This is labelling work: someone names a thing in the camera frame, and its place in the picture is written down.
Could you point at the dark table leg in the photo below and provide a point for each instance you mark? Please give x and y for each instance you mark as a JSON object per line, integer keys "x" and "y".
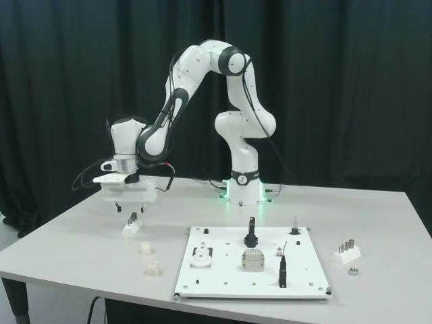
{"x": 15, "y": 303}

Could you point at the white large gear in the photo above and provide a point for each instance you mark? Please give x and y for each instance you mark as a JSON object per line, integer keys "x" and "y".
{"x": 200, "y": 262}

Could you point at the large metal round peg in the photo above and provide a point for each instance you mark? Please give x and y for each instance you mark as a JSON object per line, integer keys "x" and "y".
{"x": 352, "y": 244}

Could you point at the white task board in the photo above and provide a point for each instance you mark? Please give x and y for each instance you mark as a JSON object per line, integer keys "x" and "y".
{"x": 233, "y": 280}

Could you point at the white medium gear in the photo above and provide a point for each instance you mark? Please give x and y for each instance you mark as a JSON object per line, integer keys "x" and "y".
{"x": 202, "y": 251}

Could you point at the white square peg holder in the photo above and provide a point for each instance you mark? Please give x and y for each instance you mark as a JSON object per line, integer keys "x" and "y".
{"x": 130, "y": 230}

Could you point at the large metal square peg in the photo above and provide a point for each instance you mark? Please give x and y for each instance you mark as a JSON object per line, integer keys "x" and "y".
{"x": 134, "y": 217}

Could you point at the black USB plug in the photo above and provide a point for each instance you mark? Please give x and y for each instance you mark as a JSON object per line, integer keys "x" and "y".
{"x": 283, "y": 270}

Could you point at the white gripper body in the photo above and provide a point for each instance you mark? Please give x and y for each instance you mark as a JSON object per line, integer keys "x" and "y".
{"x": 135, "y": 194}

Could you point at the black D-SUB plug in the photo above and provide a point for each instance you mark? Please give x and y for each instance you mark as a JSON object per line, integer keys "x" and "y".
{"x": 250, "y": 236}

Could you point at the small white cube holder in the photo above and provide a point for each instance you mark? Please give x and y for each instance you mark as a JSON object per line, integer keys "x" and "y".
{"x": 145, "y": 248}
{"x": 152, "y": 268}

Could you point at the black curtain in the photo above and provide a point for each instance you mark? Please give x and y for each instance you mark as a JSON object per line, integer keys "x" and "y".
{"x": 50, "y": 67}

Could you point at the white round peg holder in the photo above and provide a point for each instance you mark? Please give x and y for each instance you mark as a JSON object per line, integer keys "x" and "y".
{"x": 346, "y": 258}

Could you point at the medium metal round peg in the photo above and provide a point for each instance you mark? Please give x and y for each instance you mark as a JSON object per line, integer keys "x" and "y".
{"x": 345, "y": 247}

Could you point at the metal bolt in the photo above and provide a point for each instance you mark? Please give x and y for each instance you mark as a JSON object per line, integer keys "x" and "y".
{"x": 294, "y": 224}

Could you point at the flat white mounting plate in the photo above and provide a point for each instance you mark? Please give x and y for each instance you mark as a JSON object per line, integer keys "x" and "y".
{"x": 109, "y": 179}

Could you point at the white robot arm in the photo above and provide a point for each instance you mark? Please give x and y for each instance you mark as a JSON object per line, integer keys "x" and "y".
{"x": 241, "y": 152}

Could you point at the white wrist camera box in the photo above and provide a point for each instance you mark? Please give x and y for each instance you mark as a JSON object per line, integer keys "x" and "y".
{"x": 108, "y": 165}

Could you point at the metal BNC plug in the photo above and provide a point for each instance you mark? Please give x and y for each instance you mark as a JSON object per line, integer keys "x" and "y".
{"x": 353, "y": 271}

